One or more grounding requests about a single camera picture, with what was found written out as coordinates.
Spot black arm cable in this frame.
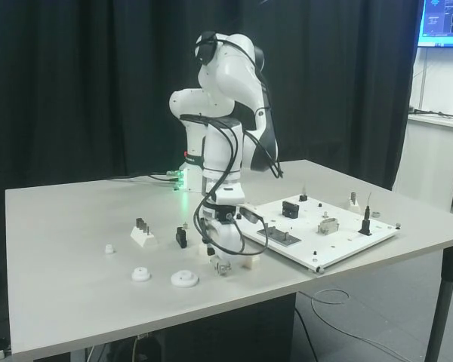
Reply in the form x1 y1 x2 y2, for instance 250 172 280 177
194 32 286 180
193 122 271 262

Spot black D-SUB plug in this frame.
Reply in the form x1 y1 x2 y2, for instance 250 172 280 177
174 225 189 250

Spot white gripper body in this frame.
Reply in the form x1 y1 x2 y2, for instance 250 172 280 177
202 220 247 265

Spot blue screen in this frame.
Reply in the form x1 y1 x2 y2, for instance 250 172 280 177
416 0 453 48

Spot white peg holder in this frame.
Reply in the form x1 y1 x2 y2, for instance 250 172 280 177
129 225 160 248

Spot dark table leg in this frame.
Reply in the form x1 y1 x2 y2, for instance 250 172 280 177
433 242 453 362

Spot black base cables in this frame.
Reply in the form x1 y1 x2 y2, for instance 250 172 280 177
112 170 184 190

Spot white task board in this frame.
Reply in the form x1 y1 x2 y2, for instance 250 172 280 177
240 191 398 273

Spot white large gear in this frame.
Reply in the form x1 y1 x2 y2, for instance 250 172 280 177
170 270 201 290

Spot black curtain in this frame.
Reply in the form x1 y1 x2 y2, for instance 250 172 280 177
0 0 426 335

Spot black plug with short cable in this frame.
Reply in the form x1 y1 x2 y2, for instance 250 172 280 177
361 191 374 230

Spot white medium gear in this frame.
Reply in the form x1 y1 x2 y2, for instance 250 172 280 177
131 266 153 284

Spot grey waterproof plug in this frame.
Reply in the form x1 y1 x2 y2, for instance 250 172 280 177
210 259 233 278

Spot grey floor cable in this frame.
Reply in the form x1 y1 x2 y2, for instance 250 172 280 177
308 287 443 341

